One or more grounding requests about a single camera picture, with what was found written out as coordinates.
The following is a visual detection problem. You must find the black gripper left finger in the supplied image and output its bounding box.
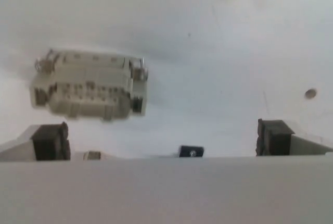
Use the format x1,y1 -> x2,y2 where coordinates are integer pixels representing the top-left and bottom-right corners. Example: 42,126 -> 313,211
0,121 -> 71,161

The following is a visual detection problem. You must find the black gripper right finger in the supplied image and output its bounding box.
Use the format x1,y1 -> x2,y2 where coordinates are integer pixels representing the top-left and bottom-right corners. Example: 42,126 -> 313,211
256,118 -> 333,157

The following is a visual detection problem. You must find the small beige block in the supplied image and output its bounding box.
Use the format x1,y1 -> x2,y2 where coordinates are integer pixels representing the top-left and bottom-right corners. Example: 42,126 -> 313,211
83,151 -> 102,160

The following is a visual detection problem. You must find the beige waterproof plug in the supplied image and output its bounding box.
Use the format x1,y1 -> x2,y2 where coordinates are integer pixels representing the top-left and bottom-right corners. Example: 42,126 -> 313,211
29,47 -> 149,122

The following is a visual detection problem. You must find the small black block with screw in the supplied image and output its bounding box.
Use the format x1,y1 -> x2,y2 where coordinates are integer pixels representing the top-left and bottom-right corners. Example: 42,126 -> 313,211
177,145 -> 205,158

